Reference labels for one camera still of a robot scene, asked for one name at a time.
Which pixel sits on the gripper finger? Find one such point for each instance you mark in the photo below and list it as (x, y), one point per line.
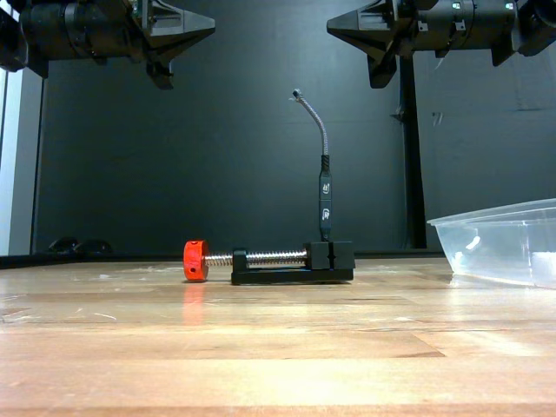
(375, 47)
(191, 24)
(174, 45)
(356, 25)

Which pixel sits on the black USB-C socket adapter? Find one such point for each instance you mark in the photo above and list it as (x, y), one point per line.
(326, 215)

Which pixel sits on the clear plastic tub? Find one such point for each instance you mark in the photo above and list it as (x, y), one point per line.
(491, 243)

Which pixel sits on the black clamp with red knob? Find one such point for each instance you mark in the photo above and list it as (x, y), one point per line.
(339, 260)

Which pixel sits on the black vertical room post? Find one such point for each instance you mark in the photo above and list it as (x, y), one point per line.
(412, 174)

